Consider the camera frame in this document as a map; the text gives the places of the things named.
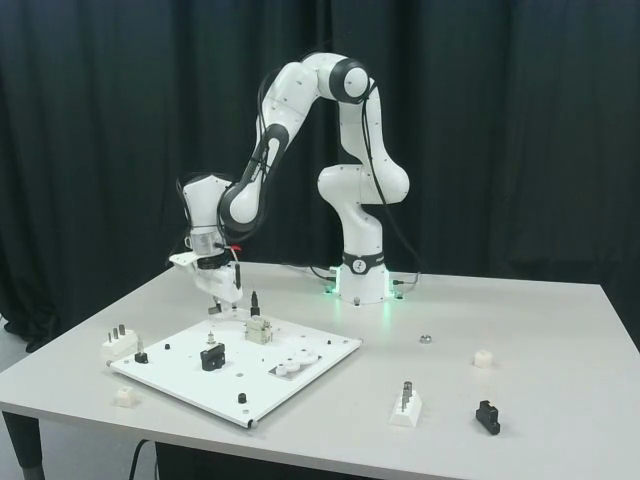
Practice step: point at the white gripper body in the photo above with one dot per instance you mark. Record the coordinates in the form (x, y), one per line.
(215, 282)

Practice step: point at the metal square peg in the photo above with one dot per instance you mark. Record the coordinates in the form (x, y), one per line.
(215, 310)
(407, 392)

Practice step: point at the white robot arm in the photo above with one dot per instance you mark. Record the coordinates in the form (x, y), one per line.
(360, 240)

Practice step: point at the white peg holder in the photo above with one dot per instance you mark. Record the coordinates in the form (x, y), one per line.
(120, 346)
(406, 407)

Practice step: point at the thin black rod red tag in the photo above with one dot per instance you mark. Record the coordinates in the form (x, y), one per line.
(238, 275)

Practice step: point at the black waterproof plug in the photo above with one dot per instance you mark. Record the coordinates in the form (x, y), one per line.
(255, 306)

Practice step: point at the metal BNC plug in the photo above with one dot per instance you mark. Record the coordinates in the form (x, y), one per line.
(211, 341)

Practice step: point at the black D-SUB plug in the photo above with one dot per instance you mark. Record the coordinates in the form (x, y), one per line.
(212, 361)

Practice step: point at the white task board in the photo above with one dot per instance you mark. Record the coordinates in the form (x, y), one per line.
(200, 385)

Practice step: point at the white small gear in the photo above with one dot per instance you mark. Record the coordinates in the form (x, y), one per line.
(281, 372)

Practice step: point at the white medium gear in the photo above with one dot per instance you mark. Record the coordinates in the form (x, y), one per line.
(292, 366)

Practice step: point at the white large gear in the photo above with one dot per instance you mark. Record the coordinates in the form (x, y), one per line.
(305, 357)

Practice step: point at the small white holder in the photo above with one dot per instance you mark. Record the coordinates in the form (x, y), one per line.
(126, 397)
(483, 360)

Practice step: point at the black curtain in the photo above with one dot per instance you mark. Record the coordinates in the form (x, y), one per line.
(100, 125)

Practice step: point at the metal nut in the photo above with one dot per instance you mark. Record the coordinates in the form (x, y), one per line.
(426, 339)

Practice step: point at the dark table leg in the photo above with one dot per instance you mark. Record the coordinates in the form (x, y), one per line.
(22, 445)

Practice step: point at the flat white mount plate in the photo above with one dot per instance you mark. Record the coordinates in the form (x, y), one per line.
(182, 260)

